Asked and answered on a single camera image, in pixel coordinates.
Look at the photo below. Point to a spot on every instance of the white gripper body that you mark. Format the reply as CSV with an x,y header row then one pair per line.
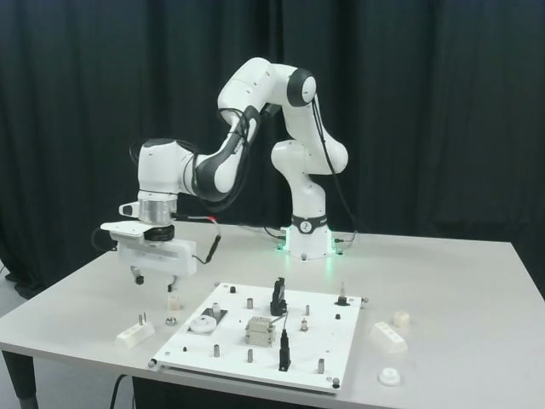
x,y
162,255

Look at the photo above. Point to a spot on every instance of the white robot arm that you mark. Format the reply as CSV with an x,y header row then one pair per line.
x,y
306,191

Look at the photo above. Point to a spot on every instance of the long white peg holder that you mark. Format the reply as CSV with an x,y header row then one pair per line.
x,y
388,337
134,334

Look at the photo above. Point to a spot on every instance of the large metal square peg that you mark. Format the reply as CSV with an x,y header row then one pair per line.
x,y
320,366

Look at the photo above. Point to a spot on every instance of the small white cube holder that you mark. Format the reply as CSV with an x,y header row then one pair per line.
x,y
173,301

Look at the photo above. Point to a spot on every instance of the metal bolt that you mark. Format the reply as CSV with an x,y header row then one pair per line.
x,y
170,320

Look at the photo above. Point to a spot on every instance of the flat white mounting plate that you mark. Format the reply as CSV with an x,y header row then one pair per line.
x,y
123,228

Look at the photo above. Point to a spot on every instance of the white small gear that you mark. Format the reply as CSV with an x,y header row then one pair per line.
x,y
216,307

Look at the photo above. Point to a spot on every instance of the white large gear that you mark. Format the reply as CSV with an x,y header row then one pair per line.
x,y
202,325

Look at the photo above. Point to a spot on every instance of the beige rectangular connector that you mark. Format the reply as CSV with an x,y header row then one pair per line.
x,y
257,331

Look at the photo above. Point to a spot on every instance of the tall black plug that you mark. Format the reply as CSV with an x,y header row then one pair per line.
x,y
277,298

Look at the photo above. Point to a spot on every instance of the white task board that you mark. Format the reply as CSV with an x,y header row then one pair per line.
x,y
238,366

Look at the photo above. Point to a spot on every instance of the metal BNC plug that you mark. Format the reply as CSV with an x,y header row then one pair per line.
x,y
303,325

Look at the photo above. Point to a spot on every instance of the dark table leg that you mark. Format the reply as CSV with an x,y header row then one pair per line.
x,y
19,379

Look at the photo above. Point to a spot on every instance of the waterproof plug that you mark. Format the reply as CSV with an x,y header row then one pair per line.
x,y
342,298

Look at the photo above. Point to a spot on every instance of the black curtain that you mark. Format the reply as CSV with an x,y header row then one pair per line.
x,y
64,106

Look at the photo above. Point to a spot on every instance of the cream small holder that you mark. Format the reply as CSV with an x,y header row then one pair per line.
x,y
401,321

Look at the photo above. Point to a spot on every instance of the white medium gear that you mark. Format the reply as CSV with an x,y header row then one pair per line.
x,y
389,377

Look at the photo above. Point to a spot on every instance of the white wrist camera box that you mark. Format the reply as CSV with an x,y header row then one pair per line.
x,y
127,209

